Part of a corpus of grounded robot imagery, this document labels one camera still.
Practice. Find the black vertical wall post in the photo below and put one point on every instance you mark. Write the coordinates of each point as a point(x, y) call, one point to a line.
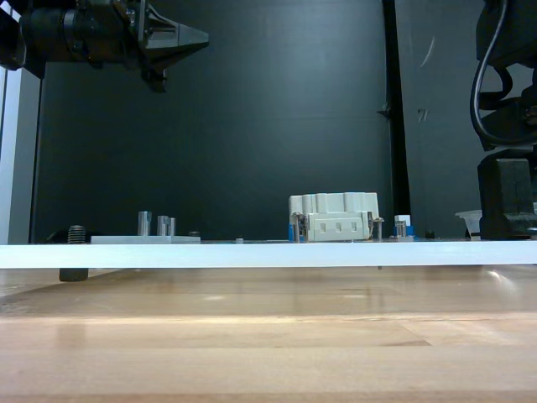
point(396, 126)

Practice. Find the small black clamp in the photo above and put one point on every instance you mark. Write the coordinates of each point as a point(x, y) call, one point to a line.
point(503, 197)

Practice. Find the beige HAN10E socket base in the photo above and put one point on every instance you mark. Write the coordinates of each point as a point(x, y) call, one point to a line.
point(335, 226)

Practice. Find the clear plastic tub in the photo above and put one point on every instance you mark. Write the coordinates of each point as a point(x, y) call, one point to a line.
point(470, 216)

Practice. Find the grey metal plate with pegs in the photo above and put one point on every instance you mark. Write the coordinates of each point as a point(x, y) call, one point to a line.
point(126, 239)

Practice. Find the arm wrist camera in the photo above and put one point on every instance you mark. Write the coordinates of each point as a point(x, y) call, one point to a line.
point(516, 134)

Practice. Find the white task board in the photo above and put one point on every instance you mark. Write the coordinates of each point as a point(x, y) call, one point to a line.
point(251, 256)

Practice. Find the small board-mounted socket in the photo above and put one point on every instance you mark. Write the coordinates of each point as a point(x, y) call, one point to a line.
point(403, 228)

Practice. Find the grey aluminium partition frame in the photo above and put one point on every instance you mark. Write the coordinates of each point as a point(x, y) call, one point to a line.
point(12, 168)

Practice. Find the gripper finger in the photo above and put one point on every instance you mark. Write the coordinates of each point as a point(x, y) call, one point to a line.
point(193, 40)

